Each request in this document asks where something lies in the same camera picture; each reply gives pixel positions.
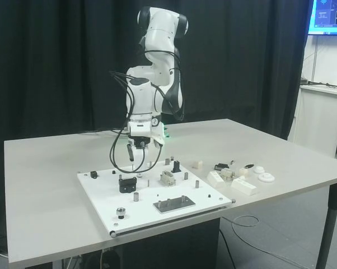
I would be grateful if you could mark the black waterproof plug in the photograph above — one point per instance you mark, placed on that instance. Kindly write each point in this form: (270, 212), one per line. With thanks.
(249, 165)

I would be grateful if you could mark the beige metal connector block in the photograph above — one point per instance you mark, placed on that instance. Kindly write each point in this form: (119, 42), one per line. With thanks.
(227, 173)

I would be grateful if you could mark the blue screen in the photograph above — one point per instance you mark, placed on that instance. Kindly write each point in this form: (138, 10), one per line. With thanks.
(328, 16)

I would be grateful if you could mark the long white peg holder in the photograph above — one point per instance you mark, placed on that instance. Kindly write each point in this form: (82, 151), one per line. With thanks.
(217, 179)

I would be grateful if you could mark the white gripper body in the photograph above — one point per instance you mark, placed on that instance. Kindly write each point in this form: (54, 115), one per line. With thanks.
(147, 157)

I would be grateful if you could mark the metal round peg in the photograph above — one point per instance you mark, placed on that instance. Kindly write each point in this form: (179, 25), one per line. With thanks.
(197, 184)
(135, 196)

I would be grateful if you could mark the small white cube holder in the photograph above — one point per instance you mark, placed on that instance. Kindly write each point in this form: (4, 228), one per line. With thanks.
(198, 164)

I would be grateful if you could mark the metal knurled bolt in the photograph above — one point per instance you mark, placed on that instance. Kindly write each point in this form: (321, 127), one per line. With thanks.
(120, 212)

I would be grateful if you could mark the white cabinet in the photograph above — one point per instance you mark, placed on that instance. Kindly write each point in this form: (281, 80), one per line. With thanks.
(317, 117)

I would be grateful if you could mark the wide white peg holder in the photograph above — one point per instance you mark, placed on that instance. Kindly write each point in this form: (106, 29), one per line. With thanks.
(244, 186)

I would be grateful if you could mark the black curtains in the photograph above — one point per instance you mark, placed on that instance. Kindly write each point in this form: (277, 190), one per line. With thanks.
(45, 56)

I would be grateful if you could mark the metal square peg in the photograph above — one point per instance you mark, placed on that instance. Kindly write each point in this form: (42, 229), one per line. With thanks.
(186, 176)
(167, 161)

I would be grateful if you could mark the small white plug holder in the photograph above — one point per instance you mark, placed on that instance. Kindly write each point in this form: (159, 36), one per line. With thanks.
(243, 170)

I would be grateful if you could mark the white task board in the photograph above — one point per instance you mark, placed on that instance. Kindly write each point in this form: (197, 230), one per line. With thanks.
(101, 196)

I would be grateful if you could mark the black D-SUB plug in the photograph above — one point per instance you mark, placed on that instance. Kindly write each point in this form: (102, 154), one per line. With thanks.
(220, 166)

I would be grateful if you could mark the dark grey table leg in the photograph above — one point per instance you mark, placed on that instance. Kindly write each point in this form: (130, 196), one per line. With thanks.
(329, 224)

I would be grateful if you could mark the white large gear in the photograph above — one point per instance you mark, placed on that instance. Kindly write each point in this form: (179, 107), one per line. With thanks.
(266, 177)

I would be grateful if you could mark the white medium gear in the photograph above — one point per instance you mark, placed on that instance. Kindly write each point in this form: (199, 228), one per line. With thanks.
(259, 169)

